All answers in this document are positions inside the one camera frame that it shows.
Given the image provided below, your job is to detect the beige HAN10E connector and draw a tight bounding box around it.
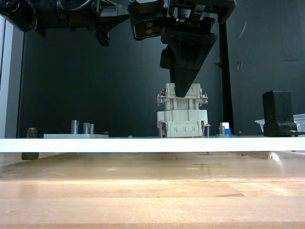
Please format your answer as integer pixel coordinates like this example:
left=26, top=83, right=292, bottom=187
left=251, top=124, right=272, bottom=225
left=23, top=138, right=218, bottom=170
left=156, top=83, right=209, bottom=112

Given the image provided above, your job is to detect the beige hub connector base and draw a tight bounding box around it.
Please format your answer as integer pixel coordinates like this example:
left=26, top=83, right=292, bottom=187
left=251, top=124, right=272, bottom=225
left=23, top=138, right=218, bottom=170
left=156, top=109, right=212, bottom=138

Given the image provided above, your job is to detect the small blue white connector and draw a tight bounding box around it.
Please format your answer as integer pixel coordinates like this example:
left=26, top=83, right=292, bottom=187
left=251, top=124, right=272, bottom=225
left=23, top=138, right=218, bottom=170
left=218, top=122, right=232, bottom=137

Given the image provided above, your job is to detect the white mounting board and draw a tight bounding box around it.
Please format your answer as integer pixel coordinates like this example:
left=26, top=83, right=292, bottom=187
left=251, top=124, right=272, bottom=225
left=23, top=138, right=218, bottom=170
left=0, top=137, right=305, bottom=153

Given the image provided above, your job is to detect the black socket housing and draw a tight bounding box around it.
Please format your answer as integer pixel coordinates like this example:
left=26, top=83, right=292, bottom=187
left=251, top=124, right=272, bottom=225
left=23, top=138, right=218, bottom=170
left=262, top=90, right=300, bottom=137

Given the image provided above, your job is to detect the grey metal plate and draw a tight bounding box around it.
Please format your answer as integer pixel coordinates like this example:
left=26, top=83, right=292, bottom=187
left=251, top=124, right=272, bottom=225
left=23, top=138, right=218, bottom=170
left=42, top=133, right=110, bottom=139

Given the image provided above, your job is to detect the black threaded screw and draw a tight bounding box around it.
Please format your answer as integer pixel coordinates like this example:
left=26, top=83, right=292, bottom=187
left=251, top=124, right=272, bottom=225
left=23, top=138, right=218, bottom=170
left=26, top=127, right=39, bottom=139

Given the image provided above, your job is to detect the clear plastic tub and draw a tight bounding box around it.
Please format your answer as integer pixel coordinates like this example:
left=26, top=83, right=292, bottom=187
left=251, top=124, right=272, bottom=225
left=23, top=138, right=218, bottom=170
left=254, top=114, right=305, bottom=134

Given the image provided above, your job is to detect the black board foot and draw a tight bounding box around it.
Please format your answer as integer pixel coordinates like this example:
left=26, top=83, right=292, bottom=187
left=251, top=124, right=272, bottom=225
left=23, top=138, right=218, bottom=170
left=21, top=152, right=39, bottom=161

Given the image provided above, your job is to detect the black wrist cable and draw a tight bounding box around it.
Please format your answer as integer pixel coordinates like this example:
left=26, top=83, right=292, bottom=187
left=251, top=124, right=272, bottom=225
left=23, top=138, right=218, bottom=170
left=68, top=0, right=95, bottom=12

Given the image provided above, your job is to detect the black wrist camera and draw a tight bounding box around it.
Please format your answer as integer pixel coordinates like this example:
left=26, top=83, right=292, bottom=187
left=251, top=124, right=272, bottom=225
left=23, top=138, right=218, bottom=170
left=128, top=0, right=165, bottom=41

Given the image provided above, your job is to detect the black metal frame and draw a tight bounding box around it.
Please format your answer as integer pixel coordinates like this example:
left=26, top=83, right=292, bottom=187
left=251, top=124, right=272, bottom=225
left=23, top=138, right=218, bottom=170
left=214, top=22, right=234, bottom=135

